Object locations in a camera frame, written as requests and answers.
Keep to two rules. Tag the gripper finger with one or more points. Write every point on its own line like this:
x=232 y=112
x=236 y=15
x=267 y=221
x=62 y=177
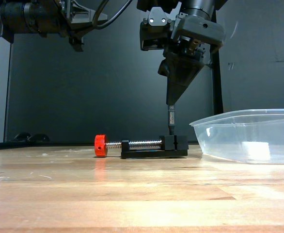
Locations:
x=178 y=77
x=80 y=28
x=83 y=14

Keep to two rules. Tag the small white connector block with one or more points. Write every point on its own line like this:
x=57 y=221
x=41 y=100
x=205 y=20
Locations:
x=256 y=151

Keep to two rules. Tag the black vise with orange knob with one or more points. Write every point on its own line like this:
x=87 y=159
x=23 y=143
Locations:
x=154 y=150

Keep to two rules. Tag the clear plastic tub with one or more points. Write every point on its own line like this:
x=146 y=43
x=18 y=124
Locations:
x=248 y=136

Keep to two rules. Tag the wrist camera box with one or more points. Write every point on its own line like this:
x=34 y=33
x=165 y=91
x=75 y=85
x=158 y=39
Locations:
x=154 y=31

